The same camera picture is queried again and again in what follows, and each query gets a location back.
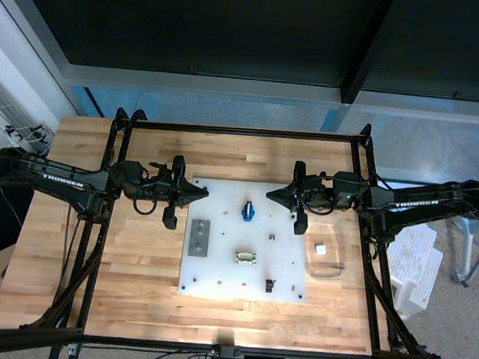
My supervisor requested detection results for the blue connector with silver insert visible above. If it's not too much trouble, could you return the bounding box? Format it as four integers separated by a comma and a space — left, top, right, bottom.
239, 199, 257, 223

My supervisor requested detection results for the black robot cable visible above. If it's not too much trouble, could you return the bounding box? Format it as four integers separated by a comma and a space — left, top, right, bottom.
301, 173, 335, 218
132, 195, 159, 217

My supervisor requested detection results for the grey metal stand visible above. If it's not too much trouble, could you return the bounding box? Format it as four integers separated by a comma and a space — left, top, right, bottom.
439, 212, 479, 289

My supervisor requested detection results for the beige multi-pin connector housing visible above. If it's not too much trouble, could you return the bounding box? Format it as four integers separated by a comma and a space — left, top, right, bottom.
233, 249, 260, 267

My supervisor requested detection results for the clear plastic tub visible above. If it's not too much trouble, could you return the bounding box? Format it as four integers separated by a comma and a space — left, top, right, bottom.
303, 215, 356, 284

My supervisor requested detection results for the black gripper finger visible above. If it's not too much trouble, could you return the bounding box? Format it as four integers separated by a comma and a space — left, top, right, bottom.
265, 179, 296, 200
265, 196, 296, 213
181, 175, 211, 195
179, 191, 210, 211

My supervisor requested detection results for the white task board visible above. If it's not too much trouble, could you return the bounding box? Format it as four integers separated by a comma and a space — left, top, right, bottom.
174, 175, 315, 305

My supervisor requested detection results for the black low camera box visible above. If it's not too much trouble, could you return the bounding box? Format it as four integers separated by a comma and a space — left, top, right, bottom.
217, 340, 237, 359

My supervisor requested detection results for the cable bundle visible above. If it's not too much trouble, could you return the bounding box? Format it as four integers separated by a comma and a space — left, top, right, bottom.
0, 106, 56, 147

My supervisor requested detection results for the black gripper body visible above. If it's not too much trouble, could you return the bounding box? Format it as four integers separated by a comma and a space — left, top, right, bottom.
141, 153, 188, 231
289, 160, 334, 238

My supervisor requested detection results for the grey metal plate with posts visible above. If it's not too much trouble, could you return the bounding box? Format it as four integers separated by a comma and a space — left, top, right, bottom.
185, 218, 213, 259

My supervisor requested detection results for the white foam block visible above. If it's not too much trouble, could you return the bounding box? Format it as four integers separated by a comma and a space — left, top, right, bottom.
381, 224, 445, 322

